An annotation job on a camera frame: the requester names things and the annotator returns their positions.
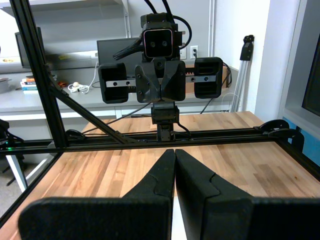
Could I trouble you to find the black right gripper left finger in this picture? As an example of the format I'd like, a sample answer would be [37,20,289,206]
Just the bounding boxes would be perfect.
[17,148,176,240]

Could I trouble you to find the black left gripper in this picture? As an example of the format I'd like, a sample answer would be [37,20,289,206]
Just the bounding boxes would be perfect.
[97,56,224,105]

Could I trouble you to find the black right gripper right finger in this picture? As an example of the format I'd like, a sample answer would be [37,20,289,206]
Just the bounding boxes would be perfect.
[175,148,320,240]

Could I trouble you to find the black computer monitor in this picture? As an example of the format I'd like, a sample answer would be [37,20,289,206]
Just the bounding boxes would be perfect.
[14,26,47,70]
[96,37,145,74]

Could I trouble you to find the brown cardboard box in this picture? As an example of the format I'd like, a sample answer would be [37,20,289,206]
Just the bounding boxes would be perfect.
[221,62,233,89]

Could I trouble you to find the aluminium stand with black top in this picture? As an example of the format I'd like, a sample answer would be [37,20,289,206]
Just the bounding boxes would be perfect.
[230,34,256,113]

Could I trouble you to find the grey desk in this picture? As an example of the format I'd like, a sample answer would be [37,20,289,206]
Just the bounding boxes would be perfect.
[0,63,241,118]

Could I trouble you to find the stack of books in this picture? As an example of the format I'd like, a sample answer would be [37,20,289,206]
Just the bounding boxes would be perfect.
[19,77,39,95]

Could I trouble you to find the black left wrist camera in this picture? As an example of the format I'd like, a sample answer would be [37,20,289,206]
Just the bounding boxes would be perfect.
[142,28,175,59]

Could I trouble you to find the black braided cable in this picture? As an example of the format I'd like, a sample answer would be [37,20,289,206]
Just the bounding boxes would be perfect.
[113,37,145,61]

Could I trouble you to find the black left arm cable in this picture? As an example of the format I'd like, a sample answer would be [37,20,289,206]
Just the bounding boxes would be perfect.
[172,14,193,50]

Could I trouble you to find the white cable bundle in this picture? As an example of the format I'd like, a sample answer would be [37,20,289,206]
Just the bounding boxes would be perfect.
[66,61,100,95]

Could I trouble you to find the white wall shelf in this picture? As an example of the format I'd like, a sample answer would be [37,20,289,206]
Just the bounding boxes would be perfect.
[0,0,131,38]

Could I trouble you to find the black aluminium frame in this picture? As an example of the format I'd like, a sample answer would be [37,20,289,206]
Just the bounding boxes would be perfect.
[0,0,320,227]

